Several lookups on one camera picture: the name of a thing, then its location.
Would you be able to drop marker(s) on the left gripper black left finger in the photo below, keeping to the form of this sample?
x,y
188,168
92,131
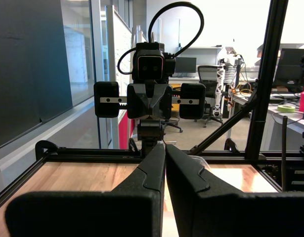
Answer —
x,y
92,212

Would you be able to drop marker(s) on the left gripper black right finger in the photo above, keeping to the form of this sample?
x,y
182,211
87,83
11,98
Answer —
x,y
240,214

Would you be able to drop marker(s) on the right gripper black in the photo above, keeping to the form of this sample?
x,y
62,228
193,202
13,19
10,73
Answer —
x,y
106,91

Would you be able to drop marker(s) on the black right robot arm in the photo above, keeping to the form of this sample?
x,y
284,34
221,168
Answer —
x,y
151,133

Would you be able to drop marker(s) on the yellow cabinet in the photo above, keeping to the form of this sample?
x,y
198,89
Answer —
x,y
176,98

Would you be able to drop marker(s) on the black stool base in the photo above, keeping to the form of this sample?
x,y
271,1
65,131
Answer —
x,y
172,124

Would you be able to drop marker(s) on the red partition panel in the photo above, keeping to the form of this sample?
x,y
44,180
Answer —
x,y
124,130

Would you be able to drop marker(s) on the small black computer monitor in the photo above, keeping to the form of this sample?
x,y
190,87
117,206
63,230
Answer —
x,y
186,64

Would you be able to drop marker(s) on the black mesh office chair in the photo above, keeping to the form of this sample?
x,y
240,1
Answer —
x,y
208,86

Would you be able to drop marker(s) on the clear plastic tub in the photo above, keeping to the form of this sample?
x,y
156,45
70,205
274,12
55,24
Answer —
x,y
204,164

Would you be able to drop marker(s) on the grey desk shelf unit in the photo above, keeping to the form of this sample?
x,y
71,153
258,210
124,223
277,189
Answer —
x,y
206,53

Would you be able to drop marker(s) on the white lattice robot figure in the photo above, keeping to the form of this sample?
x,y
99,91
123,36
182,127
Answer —
x,y
222,79

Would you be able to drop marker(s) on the thin black upright rod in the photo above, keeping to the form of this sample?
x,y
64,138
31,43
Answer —
x,y
284,153

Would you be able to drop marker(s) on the white office desk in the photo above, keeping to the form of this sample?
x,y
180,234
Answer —
x,y
295,128

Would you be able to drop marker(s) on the green tape roll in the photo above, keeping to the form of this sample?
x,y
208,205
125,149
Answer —
x,y
286,108

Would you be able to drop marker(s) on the large black computer monitor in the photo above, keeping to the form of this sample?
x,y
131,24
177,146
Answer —
x,y
290,66

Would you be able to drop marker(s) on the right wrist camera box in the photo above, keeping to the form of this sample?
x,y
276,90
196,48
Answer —
x,y
150,67

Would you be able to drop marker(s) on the black aluminium table frame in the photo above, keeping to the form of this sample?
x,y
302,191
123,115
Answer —
x,y
265,74

